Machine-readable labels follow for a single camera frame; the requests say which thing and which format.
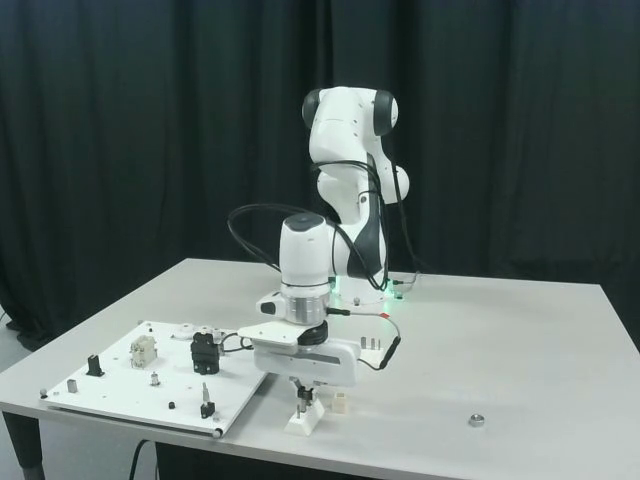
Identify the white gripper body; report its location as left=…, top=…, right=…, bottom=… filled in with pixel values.
left=252, top=337, right=361, bottom=390

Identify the white peg holder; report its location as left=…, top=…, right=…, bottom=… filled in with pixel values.
left=283, top=399, right=327, bottom=436
left=357, top=345, right=386, bottom=367

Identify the black D-SUB plug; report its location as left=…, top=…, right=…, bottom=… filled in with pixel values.
left=190, top=327, right=222, bottom=377

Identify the beige multi-pin connector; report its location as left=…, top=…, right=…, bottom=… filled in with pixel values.
left=128, top=336, right=160, bottom=370

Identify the white task board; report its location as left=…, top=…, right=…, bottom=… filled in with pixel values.
left=38, top=320, right=274, bottom=441

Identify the black table leg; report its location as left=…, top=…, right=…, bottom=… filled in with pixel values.
left=1, top=410, right=45, bottom=480

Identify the black curtain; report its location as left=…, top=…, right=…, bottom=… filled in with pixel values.
left=0, top=0, right=640, bottom=361

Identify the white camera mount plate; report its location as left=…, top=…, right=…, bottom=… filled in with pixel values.
left=238, top=321, right=332, bottom=350

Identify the black camera cable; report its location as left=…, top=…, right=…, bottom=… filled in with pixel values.
left=218, top=333, right=257, bottom=357

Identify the silver wrist ring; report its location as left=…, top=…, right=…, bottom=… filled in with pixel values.
left=283, top=294, right=330, bottom=324

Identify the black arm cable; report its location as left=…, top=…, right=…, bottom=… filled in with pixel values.
left=227, top=158, right=420, bottom=297

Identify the black floor cable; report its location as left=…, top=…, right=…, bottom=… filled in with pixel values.
left=130, top=438, right=154, bottom=480

